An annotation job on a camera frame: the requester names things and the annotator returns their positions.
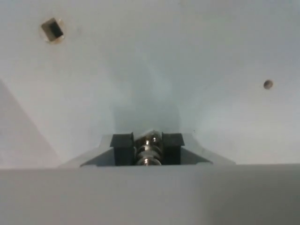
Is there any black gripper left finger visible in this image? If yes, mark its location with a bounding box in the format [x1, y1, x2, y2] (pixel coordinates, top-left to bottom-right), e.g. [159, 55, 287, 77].
[79, 132, 135, 167]

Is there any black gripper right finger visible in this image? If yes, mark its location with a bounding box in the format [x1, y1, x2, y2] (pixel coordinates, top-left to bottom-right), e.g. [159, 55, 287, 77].
[161, 132, 235, 166]

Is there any metal BNC plug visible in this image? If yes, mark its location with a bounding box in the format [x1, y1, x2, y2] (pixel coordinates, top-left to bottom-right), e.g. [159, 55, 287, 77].
[133, 127, 164, 166]

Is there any white task board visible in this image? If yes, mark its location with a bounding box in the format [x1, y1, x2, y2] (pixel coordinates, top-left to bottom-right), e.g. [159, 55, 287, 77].
[0, 0, 300, 171]

